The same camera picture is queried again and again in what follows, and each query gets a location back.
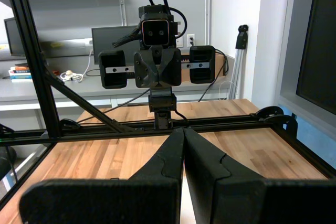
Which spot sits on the stack of books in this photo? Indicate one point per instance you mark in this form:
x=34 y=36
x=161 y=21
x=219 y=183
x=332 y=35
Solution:
x=19 y=73

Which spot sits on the dark glass window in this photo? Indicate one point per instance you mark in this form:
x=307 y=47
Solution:
x=317 y=37

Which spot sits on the black metal frame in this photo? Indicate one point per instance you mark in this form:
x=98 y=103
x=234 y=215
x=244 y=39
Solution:
x=23 y=51

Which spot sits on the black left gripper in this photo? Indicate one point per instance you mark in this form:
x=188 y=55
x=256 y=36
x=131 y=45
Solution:
x=113 y=79

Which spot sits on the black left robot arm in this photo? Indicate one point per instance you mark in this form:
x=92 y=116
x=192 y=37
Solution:
x=161 y=103

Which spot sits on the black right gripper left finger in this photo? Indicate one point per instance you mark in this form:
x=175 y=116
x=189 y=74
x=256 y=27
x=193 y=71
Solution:
x=110 y=203

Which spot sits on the dark computer monitor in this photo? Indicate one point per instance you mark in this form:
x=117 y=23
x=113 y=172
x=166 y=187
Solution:
x=113 y=43
x=13 y=37

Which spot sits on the grey desk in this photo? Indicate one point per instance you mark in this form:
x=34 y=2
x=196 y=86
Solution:
x=78 y=87

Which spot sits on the brown cardboard box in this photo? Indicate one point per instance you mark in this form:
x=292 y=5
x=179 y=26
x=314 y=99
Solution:
x=220 y=62

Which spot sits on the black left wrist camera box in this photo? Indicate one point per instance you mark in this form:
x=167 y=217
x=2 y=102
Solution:
x=155 y=32

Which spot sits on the white wall outlet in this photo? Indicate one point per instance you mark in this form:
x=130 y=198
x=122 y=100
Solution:
x=190 y=40

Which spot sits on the aluminium stand with black head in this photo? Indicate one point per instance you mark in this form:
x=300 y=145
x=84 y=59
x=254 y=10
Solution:
x=241 y=37

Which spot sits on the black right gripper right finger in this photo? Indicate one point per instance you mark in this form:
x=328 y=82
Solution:
x=236 y=197

